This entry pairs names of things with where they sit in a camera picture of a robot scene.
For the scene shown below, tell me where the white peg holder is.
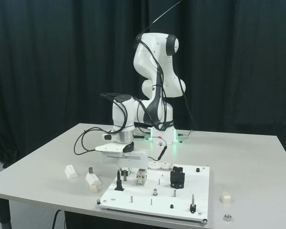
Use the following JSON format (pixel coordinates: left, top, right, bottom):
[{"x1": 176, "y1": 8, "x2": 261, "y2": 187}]
[
  {"x1": 85, "y1": 173, "x2": 103, "y2": 188},
  {"x1": 64, "y1": 164, "x2": 79, "y2": 179}
]

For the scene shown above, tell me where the black D-SUB plug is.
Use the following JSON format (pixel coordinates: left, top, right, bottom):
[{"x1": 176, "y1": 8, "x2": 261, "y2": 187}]
[{"x1": 169, "y1": 166, "x2": 186, "y2": 189}]

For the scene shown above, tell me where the thin overhead cable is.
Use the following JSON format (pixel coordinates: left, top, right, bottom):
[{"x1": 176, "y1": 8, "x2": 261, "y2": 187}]
[{"x1": 141, "y1": 0, "x2": 183, "y2": 33}]

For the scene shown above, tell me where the flat white wrist plate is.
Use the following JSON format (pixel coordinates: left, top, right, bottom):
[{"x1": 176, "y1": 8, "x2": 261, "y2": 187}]
[{"x1": 94, "y1": 143, "x2": 125, "y2": 153}]

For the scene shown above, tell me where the small white plug holder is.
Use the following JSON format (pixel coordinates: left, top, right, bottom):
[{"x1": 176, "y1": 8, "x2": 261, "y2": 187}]
[{"x1": 219, "y1": 191, "x2": 232, "y2": 204}]

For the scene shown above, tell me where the silver wrist ring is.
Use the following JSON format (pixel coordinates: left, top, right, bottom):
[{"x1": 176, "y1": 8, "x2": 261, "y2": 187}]
[{"x1": 116, "y1": 130, "x2": 134, "y2": 145}]

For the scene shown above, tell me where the black table leg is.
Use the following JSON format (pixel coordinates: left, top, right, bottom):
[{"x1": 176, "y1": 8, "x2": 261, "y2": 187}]
[{"x1": 0, "y1": 196, "x2": 11, "y2": 229}]

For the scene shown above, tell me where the thin black rod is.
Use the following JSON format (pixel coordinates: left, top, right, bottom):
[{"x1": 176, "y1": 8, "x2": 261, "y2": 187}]
[{"x1": 156, "y1": 145, "x2": 168, "y2": 161}]

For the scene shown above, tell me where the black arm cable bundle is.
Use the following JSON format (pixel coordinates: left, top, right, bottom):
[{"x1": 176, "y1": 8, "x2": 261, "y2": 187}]
[{"x1": 99, "y1": 34, "x2": 169, "y2": 134}]

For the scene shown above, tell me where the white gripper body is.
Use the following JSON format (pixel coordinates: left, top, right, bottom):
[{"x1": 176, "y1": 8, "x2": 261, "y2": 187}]
[{"x1": 101, "y1": 150, "x2": 149, "y2": 171}]

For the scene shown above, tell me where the black USB plug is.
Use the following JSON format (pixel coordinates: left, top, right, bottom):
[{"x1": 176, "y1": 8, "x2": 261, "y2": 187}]
[{"x1": 114, "y1": 170, "x2": 125, "y2": 192}]

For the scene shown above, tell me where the black floor cable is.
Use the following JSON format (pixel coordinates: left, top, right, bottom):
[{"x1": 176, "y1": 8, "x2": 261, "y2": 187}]
[{"x1": 53, "y1": 209, "x2": 65, "y2": 229}]

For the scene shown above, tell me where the metal bolt in black base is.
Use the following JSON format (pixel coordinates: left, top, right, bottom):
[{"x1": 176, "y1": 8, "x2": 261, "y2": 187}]
[{"x1": 189, "y1": 193, "x2": 197, "y2": 213}]

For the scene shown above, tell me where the black looped gripper cable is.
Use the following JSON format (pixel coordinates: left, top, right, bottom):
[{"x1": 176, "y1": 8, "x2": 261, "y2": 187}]
[{"x1": 72, "y1": 127, "x2": 121, "y2": 156}]

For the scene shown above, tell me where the black curtain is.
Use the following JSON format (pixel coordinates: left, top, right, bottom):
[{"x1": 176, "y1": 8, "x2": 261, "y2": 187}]
[{"x1": 0, "y1": 0, "x2": 286, "y2": 169}]

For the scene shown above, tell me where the white task board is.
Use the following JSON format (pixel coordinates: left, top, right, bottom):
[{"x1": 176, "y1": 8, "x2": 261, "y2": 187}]
[{"x1": 95, "y1": 164, "x2": 211, "y2": 225}]

